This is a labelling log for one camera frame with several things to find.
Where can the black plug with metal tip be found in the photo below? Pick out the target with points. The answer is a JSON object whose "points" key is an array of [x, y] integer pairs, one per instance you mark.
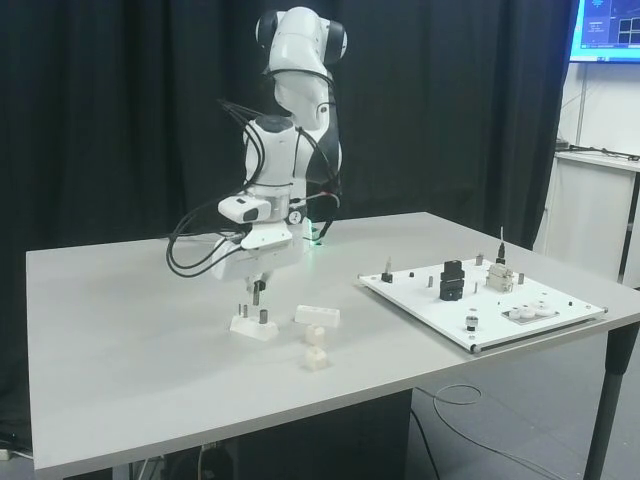
{"points": [[386, 274]]}

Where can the black table leg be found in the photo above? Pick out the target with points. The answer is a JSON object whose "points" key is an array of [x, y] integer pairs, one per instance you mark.
{"points": [[612, 390]]}

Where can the white medium gear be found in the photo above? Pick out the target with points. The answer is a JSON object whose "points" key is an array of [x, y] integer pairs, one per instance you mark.
{"points": [[525, 311]]}

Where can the white cabinet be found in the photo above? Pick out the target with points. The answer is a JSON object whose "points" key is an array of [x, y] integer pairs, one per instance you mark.
{"points": [[590, 215]]}

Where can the long white holder with holes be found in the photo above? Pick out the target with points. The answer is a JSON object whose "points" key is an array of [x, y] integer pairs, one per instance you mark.
{"points": [[317, 315]]}

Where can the black D-SUB plug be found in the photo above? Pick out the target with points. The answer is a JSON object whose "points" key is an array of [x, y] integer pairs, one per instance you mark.
{"points": [[452, 282]]}

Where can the blue screen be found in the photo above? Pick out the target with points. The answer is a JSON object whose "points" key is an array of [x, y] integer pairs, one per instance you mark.
{"points": [[607, 27]]}

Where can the thick metal round peg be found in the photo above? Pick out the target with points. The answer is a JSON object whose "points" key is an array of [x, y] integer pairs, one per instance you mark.
{"points": [[263, 317]]}

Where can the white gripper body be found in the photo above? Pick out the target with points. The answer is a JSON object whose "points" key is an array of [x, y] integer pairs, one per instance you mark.
{"points": [[260, 260]]}

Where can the metal BNC plug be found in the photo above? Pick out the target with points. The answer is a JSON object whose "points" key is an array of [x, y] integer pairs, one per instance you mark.
{"points": [[470, 323]]}

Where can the beige connector block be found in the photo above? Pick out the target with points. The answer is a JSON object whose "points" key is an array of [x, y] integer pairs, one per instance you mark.
{"points": [[500, 280]]}

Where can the black curtains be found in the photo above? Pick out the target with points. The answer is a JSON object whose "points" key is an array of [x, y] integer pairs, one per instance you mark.
{"points": [[100, 100]]}

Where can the white box with dark window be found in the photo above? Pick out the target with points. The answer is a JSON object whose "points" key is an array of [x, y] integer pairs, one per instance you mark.
{"points": [[245, 209]]}

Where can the white task board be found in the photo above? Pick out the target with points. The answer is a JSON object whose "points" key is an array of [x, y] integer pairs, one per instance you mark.
{"points": [[435, 310]]}

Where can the white peg holder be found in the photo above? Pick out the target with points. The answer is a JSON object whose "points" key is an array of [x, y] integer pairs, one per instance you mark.
{"points": [[252, 330]]}

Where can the white large gear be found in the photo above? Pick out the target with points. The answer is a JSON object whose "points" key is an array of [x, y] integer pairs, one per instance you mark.
{"points": [[544, 309]]}

